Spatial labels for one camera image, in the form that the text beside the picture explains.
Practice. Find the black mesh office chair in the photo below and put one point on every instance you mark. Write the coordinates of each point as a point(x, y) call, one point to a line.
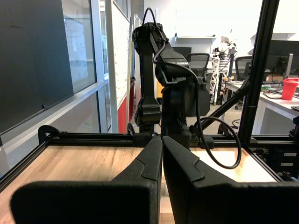
point(198, 59)
point(243, 67)

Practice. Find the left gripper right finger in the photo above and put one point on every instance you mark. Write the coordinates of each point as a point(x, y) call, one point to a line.
point(233, 203)

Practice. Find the white office desk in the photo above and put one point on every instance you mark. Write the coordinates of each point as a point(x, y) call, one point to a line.
point(275, 107)

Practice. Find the white lattice stand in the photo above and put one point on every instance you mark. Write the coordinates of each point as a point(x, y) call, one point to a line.
point(216, 70)

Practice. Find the black computer monitor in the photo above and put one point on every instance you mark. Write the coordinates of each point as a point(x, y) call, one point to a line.
point(184, 52)
point(282, 56)

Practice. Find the black aluminium frame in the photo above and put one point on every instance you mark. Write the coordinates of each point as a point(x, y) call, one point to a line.
point(93, 137)

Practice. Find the red plastic cup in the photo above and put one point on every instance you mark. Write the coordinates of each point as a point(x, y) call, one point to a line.
point(289, 89)

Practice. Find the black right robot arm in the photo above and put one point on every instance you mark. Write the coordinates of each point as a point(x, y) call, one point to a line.
point(149, 81)

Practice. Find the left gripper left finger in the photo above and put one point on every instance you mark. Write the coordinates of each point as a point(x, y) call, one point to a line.
point(93, 200)

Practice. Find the yellow metal cabinet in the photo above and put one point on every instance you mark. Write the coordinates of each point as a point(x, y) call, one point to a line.
point(159, 91)

